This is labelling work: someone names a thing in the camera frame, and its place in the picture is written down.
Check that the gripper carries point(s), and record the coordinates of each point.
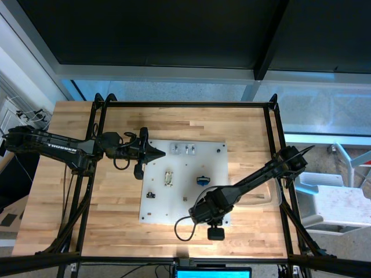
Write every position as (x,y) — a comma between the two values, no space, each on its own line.
(216,233)
(136,150)

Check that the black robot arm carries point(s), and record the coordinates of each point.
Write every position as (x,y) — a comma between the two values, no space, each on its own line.
(62,147)
(252,181)

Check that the beige connector housing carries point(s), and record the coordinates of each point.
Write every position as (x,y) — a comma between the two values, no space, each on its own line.
(168,178)

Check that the screen with blue edge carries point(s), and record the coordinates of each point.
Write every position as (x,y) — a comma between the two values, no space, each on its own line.
(211,273)

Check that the small black connector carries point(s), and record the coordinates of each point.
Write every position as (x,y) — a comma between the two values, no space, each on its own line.
(150,195)

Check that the white board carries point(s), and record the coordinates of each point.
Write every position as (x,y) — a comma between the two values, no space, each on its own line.
(171,205)

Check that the clear plastic tub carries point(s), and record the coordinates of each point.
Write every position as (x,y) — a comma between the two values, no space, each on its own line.
(258,199)

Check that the blue and black socket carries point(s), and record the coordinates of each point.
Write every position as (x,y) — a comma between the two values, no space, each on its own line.
(203,181)

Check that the brown cardboard box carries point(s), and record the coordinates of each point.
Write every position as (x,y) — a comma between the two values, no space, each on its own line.
(14,208)

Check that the black fixed camera box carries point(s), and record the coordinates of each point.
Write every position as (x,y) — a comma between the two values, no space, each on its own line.
(185,262)

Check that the black metal frame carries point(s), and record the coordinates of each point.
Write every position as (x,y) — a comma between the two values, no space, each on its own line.
(185,103)

